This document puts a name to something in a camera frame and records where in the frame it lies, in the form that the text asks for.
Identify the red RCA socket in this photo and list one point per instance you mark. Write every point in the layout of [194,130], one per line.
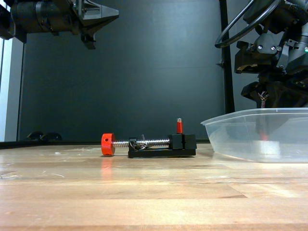
[180,128]

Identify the red round vise knob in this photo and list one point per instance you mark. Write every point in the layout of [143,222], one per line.
[107,146]

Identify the clear plastic tub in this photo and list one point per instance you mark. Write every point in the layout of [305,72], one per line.
[228,142]

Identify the black aluminium frame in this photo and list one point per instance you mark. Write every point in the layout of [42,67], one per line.
[72,143]

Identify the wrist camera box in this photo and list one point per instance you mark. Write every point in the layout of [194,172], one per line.
[264,44]

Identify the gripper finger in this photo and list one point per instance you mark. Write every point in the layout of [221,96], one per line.
[93,25]
[288,96]
[251,91]
[106,12]

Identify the black vise with steel screw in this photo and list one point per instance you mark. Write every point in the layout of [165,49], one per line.
[163,152]

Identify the black wall post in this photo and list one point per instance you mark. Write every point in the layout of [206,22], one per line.
[228,84]

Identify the black curved frame bracket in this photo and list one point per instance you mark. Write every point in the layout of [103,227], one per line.
[51,137]
[35,136]

